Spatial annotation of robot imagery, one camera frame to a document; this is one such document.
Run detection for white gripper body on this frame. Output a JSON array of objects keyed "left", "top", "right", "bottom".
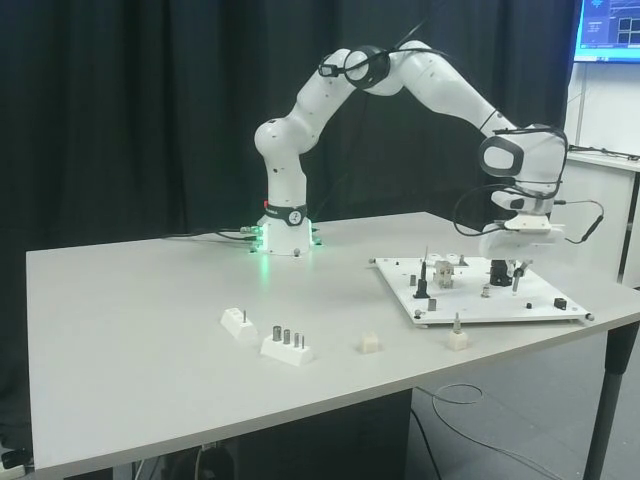
[{"left": 477, "top": 224, "right": 568, "bottom": 263}]

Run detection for white round peg holder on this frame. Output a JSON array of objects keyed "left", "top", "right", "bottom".
[{"left": 259, "top": 333, "right": 316, "bottom": 368}]

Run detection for white square peg holder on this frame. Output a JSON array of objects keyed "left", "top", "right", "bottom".
[{"left": 220, "top": 307, "right": 260, "bottom": 342}]

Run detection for black D-SUB plug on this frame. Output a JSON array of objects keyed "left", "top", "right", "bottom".
[{"left": 488, "top": 259, "right": 512, "bottom": 287}]

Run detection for white task board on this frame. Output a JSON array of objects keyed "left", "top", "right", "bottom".
[{"left": 367, "top": 255, "right": 596, "bottom": 329}]

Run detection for white cabinet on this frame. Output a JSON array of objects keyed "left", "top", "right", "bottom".
[{"left": 564, "top": 149, "right": 640, "bottom": 290}]

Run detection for black table leg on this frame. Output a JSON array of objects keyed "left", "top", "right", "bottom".
[{"left": 584, "top": 328, "right": 632, "bottom": 480}]

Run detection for small empty white holder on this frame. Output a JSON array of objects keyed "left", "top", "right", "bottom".
[{"left": 356, "top": 333, "right": 384, "bottom": 356}]

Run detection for blue screen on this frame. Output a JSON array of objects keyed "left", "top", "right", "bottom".
[{"left": 573, "top": 0, "right": 640, "bottom": 65}]

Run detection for black curtain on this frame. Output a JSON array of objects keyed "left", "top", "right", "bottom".
[{"left": 0, "top": 0, "right": 585, "bottom": 451}]

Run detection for black looped wrist cable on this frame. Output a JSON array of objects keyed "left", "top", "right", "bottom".
[{"left": 453, "top": 183, "right": 517, "bottom": 236}]

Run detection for black plug with wire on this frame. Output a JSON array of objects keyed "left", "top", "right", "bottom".
[{"left": 412, "top": 246, "right": 432, "bottom": 300}]

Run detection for black forearm cable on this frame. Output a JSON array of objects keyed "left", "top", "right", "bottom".
[{"left": 389, "top": 42, "right": 571, "bottom": 202}]

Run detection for grey floor cable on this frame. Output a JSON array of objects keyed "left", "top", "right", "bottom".
[{"left": 431, "top": 382, "right": 594, "bottom": 479}]

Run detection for black upper arm cable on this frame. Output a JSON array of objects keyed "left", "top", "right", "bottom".
[{"left": 319, "top": 14, "right": 434, "bottom": 82}]

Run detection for black base cable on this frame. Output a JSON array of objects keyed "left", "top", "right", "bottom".
[{"left": 164, "top": 227, "right": 262, "bottom": 243}]

